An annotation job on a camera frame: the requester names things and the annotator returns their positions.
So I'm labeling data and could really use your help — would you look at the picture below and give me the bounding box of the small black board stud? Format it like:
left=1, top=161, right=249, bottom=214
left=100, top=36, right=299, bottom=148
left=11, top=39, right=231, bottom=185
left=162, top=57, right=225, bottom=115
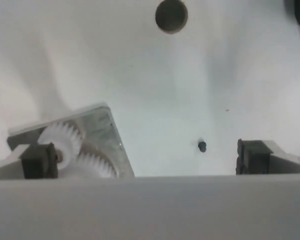
left=196, top=140, right=208, bottom=153

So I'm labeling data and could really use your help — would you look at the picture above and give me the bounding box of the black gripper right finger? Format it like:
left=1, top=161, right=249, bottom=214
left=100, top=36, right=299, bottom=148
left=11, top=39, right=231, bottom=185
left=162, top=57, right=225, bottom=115
left=235, top=138, right=300, bottom=176

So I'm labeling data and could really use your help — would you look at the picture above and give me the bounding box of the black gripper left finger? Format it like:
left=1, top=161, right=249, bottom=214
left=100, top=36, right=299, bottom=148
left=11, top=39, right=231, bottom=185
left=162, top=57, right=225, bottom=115
left=0, top=141, right=60, bottom=180

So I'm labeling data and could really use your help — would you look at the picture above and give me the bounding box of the white large gear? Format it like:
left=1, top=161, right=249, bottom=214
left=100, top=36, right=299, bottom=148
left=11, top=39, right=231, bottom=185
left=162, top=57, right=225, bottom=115
left=64, top=151, right=119, bottom=180

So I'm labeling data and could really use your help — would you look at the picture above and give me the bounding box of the white task board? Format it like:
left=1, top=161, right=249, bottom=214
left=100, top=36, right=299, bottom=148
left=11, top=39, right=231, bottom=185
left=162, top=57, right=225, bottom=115
left=0, top=0, right=300, bottom=180

